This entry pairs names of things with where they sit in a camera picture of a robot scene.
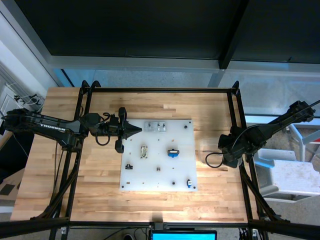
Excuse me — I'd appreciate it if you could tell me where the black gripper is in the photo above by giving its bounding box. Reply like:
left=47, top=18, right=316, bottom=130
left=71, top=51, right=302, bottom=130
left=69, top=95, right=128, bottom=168
left=108, top=106, right=143, bottom=154
left=218, top=126, right=247, bottom=169

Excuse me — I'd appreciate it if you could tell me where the beige multi-pin connector housing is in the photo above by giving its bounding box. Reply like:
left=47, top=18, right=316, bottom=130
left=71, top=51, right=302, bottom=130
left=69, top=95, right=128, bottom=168
left=139, top=146, right=150, bottom=160

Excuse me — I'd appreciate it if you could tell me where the blue and black connector housing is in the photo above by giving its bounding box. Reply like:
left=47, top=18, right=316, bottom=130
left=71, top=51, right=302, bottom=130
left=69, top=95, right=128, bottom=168
left=166, top=148, right=180, bottom=159

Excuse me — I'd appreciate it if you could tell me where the aluminium bar with plugs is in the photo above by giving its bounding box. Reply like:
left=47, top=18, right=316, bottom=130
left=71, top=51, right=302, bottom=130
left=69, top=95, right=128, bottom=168
left=144, top=121, right=168, bottom=134

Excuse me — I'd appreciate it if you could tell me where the clear plastic tub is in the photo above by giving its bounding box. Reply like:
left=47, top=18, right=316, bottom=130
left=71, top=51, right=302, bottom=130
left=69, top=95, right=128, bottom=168
left=198, top=136, right=242, bottom=167

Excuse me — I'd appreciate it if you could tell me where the white plastic board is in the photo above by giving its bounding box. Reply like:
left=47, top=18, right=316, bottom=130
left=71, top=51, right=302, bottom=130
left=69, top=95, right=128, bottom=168
left=119, top=118, right=199, bottom=193

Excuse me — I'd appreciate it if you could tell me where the white plastic step stool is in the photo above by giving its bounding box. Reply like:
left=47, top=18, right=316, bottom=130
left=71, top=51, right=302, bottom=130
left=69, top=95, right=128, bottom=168
left=254, top=149, right=320, bottom=203

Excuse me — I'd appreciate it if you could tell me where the blue screen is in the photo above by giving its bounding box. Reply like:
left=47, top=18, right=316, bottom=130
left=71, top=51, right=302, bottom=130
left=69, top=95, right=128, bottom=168
left=149, top=229, right=218, bottom=240

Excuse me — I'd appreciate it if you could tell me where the black aluminium frame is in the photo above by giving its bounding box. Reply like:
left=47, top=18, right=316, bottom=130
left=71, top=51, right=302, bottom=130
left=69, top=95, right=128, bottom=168
left=0, top=79, right=320, bottom=240

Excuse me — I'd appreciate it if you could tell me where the white metal chair frame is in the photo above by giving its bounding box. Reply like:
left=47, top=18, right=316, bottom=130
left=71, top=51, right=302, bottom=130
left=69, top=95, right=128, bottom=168
left=289, top=122, right=320, bottom=161

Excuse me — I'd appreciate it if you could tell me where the cable bundle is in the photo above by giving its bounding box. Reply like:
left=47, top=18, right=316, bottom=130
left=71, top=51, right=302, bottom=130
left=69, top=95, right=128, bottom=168
left=9, top=83, right=45, bottom=107

